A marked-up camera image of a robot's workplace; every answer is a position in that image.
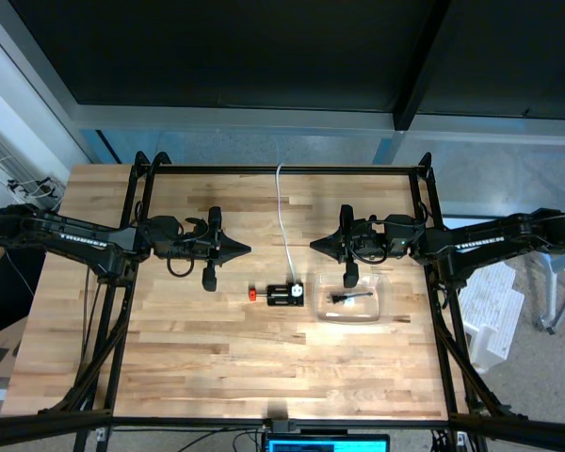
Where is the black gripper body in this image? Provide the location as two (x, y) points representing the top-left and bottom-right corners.
(338, 203), (387, 289)
(183, 205), (225, 292)

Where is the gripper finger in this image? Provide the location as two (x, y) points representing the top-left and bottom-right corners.
(308, 245), (343, 265)
(308, 226), (343, 247)
(220, 248), (253, 268)
(220, 229), (253, 250)

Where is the black plug with braided cable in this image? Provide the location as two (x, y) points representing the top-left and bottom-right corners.
(328, 288), (374, 308)

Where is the clear plastic tub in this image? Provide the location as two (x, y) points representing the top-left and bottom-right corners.
(312, 270), (390, 326)

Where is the black clamp with red knob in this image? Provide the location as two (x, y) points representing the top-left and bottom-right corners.
(248, 281), (307, 309)

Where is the white step stool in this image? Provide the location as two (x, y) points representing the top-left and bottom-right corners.
(456, 261), (528, 377)

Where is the black diagonal beam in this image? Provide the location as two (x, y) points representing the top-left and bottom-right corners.
(394, 0), (453, 133)

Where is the blue-edged laptop screen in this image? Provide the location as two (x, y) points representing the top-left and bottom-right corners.
(262, 432), (392, 452)

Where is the grey metal chair leg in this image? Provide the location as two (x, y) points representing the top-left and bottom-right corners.
(531, 244), (565, 336)

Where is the black bulky case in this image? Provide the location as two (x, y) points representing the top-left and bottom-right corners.
(0, 247), (47, 347)

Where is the brown cardboard box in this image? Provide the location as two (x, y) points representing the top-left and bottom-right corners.
(0, 315), (29, 379)

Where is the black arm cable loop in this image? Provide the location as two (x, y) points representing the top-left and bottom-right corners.
(165, 244), (195, 279)

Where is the white flat power cable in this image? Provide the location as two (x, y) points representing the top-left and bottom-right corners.
(274, 162), (299, 284)

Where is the black metal table frame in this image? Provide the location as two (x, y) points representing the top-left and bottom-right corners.
(37, 150), (531, 452)

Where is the silver aluminium rail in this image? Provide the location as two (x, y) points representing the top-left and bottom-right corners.
(73, 104), (565, 138)
(0, 0), (98, 159)

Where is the wall cable bundle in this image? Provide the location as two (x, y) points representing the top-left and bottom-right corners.
(4, 176), (63, 200)

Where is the black table-level camera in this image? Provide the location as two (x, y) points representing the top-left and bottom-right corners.
(266, 408), (293, 433)

